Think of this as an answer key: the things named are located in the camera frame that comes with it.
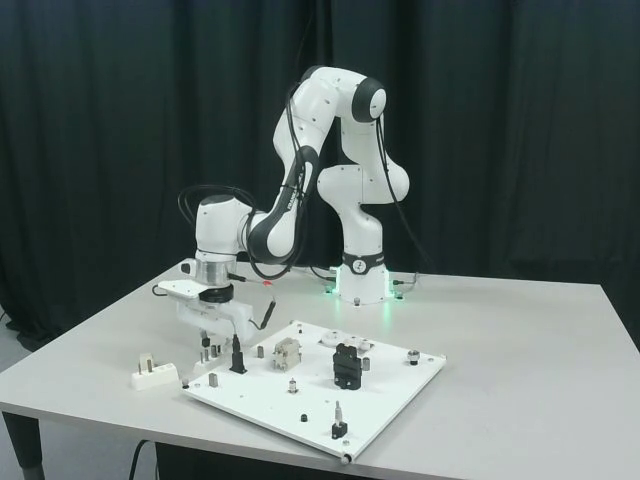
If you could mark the small metal plug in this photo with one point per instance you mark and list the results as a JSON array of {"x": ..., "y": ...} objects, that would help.
[{"x": 291, "y": 388}]

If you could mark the white small gear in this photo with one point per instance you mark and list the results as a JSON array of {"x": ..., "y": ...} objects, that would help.
[{"x": 364, "y": 344}]

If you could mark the flat white mounting plate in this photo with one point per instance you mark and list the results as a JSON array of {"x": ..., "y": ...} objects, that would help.
[{"x": 180, "y": 290}]

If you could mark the black USB plug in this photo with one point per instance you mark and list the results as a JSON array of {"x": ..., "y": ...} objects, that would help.
[{"x": 238, "y": 357}]

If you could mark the black D-SUB plug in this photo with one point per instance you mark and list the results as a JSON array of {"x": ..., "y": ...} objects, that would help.
[{"x": 346, "y": 367}]

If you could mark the dark table leg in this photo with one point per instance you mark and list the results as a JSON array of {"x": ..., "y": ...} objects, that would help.
[{"x": 24, "y": 445}]

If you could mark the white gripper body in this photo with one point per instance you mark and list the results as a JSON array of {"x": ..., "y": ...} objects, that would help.
[{"x": 220, "y": 315}]

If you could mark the small white camera box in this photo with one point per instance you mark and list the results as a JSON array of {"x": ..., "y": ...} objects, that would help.
[{"x": 187, "y": 266}]

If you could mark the white round peg holder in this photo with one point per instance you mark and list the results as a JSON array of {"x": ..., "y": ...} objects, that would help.
[{"x": 202, "y": 369}]

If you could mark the white square peg holder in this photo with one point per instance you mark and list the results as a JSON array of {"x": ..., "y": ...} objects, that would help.
[{"x": 155, "y": 379}]

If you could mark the black curtain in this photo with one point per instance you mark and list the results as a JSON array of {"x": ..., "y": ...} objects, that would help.
[{"x": 100, "y": 125}]

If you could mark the white large gear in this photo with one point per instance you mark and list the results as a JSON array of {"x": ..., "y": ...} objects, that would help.
[{"x": 328, "y": 339}]

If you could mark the metal pin on black base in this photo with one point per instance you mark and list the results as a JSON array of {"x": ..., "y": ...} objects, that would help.
[{"x": 340, "y": 430}]

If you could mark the metal square peg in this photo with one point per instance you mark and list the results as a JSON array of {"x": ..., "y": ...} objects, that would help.
[
  {"x": 213, "y": 380},
  {"x": 146, "y": 362}
]

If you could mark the metal BNC plug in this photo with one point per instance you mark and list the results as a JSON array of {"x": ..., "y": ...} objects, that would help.
[{"x": 413, "y": 358}]

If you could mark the white task board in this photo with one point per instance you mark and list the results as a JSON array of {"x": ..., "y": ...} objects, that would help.
[{"x": 280, "y": 415}]

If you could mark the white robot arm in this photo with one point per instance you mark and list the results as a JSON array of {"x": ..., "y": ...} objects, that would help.
[{"x": 360, "y": 220}]

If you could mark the beige metal connector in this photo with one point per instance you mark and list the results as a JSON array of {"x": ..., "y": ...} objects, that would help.
[{"x": 284, "y": 355}]

